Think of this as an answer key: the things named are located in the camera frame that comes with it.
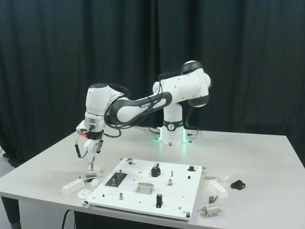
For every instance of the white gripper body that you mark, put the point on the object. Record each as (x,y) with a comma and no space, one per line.
(90,149)

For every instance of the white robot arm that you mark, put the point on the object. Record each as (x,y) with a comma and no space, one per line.
(181,83)

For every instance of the metal round peg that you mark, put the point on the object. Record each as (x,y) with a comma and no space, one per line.
(121,196)
(91,175)

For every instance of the long white peg holder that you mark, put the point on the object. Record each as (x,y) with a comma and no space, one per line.
(72,187)
(217,189)

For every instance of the thin black rod red tag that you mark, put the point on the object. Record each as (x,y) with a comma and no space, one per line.
(77,150)

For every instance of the small white holder block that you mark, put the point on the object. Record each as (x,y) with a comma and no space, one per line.
(97,170)
(225,179)

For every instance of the black metal plug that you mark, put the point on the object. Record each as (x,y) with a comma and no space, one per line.
(88,181)

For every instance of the white small gear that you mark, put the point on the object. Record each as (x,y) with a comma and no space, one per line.
(95,183)

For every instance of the white large gear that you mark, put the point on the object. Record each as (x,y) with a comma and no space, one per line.
(84,194)

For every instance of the white task board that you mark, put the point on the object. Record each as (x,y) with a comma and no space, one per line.
(143,190)

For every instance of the dark table leg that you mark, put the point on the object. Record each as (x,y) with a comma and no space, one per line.
(10,212)

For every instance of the black curtain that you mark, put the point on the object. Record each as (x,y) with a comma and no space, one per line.
(71,47)

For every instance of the flat metal part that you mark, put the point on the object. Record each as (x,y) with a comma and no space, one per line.
(210,177)

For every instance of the grey waterproof plug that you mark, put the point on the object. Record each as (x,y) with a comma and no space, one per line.
(210,210)

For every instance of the black D-SUB plug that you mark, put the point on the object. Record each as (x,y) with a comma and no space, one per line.
(238,184)

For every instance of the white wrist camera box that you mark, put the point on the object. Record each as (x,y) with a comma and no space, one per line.
(81,126)

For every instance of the small metal bracket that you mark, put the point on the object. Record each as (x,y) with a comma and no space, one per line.
(212,199)

